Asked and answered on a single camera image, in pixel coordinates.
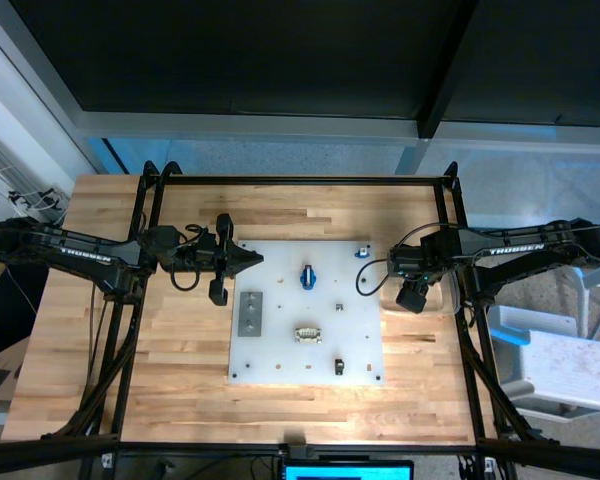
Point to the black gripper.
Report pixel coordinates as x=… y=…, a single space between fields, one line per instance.
x=411 y=297
x=222 y=260

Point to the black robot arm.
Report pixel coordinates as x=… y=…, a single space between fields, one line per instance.
x=90 y=255
x=510 y=250

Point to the grey bar holder plate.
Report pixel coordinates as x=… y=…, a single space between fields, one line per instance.
x=245 y=330

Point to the blue round fixture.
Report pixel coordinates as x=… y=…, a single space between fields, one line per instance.
x=307 y=278

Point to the blue white connector clamp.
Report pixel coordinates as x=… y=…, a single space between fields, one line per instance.
x=361 y=251

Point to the white task board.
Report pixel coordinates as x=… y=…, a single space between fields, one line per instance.
x=305 y=310

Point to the beige connector housing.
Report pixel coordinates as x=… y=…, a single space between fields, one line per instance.
x=308 y=335

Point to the white step stool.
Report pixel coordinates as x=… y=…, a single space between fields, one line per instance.
x=565 y=360

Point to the blue lit screen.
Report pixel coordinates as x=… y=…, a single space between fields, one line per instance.
x=345 y=472

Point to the brown cardboard box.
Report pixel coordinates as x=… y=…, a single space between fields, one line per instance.
x=0 y=360

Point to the black table frame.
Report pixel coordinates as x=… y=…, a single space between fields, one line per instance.
x=280 y=179

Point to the black socket mount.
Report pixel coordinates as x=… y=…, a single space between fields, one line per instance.
x=339 y=366

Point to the black wall pillar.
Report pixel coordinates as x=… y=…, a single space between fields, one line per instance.
x=445 y=75

